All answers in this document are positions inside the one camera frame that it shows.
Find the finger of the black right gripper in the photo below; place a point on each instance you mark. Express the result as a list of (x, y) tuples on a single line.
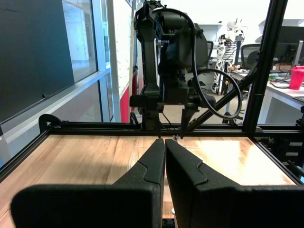
[(158, 121), (185, 118)]

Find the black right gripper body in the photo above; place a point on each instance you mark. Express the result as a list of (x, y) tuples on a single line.
[(175, 95)]

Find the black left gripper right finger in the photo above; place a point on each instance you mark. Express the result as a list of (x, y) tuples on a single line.
[(237, 206)]

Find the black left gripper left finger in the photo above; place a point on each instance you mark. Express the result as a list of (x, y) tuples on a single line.
[(95, 206)]

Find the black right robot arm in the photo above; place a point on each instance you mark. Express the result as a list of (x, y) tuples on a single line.
[(149, 59)]

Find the red panel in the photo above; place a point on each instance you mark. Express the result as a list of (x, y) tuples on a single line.
[(124, 109)]

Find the black office chair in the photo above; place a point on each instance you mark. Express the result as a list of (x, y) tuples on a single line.
[(249, 55)]

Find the white robot figure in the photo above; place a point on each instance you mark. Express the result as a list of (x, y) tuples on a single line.
[(231, 26)]

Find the white desk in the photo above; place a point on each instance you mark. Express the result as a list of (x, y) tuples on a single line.
[(285, 95)]

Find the red cup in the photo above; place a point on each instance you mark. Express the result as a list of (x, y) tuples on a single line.
[(297, 78)]

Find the black computer monitor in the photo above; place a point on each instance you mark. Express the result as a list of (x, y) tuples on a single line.
[(289, 45)]

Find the black aluminium frame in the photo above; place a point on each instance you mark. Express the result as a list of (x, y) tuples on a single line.
[(95, 128)]

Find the grey metal window frame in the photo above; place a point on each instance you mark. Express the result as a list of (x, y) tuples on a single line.
[(59, 96)]

